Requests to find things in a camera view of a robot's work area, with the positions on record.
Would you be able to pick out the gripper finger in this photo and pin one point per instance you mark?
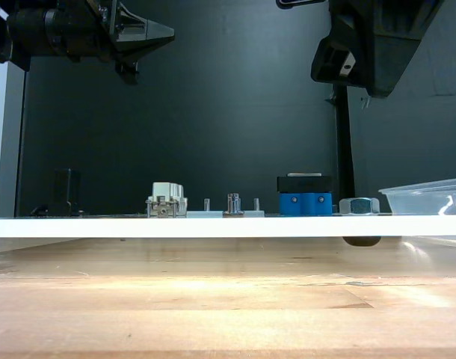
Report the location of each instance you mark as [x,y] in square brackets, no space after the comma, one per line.
[153,29]
[359,45]
[138,46]
[396,60]

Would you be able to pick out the silver M12 hex nut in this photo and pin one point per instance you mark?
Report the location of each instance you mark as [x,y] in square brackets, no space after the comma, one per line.
[359,205]

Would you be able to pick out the blue D-sub connector block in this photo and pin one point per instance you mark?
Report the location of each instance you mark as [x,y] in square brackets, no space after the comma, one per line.
[304,202]

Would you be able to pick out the clear plastic tub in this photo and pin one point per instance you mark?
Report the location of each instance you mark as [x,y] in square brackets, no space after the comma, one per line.
[422,200]

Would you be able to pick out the beige multi-pin connector housing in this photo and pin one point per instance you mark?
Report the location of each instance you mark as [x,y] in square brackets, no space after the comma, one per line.
[166,198]

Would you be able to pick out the black connector clamp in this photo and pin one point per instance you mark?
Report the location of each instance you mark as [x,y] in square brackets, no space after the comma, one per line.
[67,187]

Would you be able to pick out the small silver connector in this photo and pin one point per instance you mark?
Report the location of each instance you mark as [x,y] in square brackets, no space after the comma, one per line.
[233,205]

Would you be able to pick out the white mounting board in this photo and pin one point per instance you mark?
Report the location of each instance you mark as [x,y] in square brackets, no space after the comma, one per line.
[213,228]

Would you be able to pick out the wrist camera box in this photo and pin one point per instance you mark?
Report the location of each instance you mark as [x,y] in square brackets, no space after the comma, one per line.
[301,3]

